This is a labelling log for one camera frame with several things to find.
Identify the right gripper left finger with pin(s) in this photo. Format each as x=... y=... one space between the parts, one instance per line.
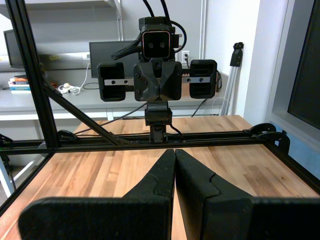
x=100 y=220

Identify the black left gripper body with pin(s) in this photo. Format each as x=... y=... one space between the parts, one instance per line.
x=111 y=72

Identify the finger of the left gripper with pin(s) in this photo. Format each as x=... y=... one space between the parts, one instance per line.
x=172 y=85
x=145 y=85

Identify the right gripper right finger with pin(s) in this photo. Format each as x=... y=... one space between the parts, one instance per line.
x=262 y=220

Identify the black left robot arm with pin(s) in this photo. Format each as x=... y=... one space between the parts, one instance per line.
x=158 y=117

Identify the black computer monitor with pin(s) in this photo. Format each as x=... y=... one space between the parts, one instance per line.
x=112 y=52
x=12 y=50

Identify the white desk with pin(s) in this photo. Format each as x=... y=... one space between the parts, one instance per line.
x=75 y=105

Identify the stack of books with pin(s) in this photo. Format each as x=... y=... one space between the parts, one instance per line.
x=18 y=86

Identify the white wall outlet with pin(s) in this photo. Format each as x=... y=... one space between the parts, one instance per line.
x=185 y=56

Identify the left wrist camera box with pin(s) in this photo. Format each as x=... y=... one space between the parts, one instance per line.
x=156 y=45

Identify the aluminium bar with black bracket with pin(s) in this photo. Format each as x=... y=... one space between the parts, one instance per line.
x=232 y=82

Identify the black metal frame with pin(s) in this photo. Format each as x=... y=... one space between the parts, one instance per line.
x=32 y=75

